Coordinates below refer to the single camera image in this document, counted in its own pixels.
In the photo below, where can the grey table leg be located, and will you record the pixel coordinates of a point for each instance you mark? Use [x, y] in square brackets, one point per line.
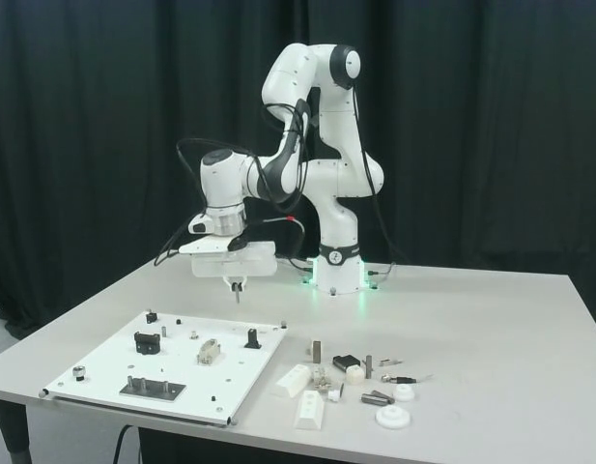
[10, 430]

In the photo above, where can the thick metal round peg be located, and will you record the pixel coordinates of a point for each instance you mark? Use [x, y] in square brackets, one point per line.
[375, 397]

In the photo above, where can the black curtain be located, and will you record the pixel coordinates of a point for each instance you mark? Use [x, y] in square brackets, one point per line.
[85, 96]

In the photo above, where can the white small gear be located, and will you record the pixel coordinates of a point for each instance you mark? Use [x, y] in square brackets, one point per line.
[333, 396]

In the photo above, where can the black D-SUB plug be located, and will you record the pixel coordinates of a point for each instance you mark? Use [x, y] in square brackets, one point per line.
[345, 362]

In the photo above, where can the metal square peg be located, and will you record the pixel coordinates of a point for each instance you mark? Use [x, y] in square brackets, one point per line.
[318, 351]

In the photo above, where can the white large gear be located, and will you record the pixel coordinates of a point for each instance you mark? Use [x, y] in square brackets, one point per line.
[393, 418]

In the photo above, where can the white wedge holder with holes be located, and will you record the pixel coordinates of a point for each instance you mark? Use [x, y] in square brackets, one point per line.
[309, 411]

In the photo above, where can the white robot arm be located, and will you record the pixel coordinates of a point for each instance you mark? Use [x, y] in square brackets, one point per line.
[336, 164]

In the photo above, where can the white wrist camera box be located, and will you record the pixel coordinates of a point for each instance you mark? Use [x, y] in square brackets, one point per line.
[201, 226]

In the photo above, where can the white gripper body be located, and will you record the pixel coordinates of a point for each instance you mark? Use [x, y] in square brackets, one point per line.
[249, 261]

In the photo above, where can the flat white mounting plate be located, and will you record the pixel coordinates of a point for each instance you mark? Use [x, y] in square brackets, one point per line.
[201, 246]

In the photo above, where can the small black disc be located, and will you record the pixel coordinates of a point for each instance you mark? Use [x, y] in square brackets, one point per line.
[342, 391]

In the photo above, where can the small metal plug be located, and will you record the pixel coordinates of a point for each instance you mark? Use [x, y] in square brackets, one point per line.
[390, 361]

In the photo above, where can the grey connector plug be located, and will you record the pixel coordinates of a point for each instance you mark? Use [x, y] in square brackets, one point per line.
[322, 379]

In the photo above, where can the thin metal peg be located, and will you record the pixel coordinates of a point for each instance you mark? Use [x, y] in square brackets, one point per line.
[368, 367]

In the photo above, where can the white task board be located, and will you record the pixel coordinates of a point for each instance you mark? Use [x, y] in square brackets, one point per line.
[114, 357]

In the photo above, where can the white medium gear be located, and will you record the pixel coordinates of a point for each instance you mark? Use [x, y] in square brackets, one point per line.
[404, 394]

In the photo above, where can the white rounded holder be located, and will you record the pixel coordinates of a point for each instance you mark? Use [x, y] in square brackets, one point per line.
[354, 376]

